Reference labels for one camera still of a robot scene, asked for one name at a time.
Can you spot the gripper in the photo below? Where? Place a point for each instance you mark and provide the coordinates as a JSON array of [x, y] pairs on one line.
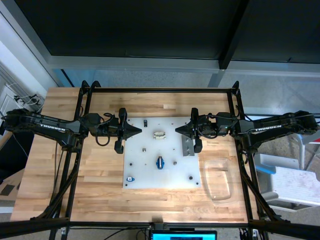
[[203, 127], [117, 128]]

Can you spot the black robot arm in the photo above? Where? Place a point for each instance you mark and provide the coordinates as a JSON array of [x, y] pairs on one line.
[[50, 126], [270, 130]]

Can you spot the grey slotted metal block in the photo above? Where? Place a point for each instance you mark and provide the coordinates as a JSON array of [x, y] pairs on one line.
[[186, 150]]

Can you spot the silver connector housing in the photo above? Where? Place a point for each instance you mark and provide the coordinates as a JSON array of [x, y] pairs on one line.
[[160, 135]]

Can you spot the large blue connector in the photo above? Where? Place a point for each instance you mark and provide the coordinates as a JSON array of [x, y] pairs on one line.
[[160, 163]]

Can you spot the small blue connector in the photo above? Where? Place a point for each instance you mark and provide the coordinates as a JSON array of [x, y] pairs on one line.
[[130, 179]]

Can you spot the white board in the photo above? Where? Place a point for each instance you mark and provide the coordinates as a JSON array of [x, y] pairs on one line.
[[150, 175]]

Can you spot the clear plastic tub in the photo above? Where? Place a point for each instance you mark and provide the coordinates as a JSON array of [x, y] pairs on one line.
[[217, 180]]

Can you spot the blue laptop screen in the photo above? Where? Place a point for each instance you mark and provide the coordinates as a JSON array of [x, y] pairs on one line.
[[183, 236]]

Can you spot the white step stool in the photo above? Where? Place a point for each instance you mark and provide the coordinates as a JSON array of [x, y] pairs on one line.
[[295, 185]]

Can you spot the cardboard box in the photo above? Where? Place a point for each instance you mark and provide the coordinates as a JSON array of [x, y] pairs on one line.
[[12, 181]]

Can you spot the black table frame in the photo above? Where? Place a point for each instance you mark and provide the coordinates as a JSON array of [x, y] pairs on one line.
[[160, 90]]

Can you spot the grey window frame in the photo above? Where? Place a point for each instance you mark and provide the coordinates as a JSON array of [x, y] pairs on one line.
[[125, 62]]

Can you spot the small black camera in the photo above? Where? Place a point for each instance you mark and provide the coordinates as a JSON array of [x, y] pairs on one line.
[[158, 225]]

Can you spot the white frame bracket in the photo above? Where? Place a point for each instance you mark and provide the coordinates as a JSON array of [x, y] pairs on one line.
[[255, 233], [63, 230]]

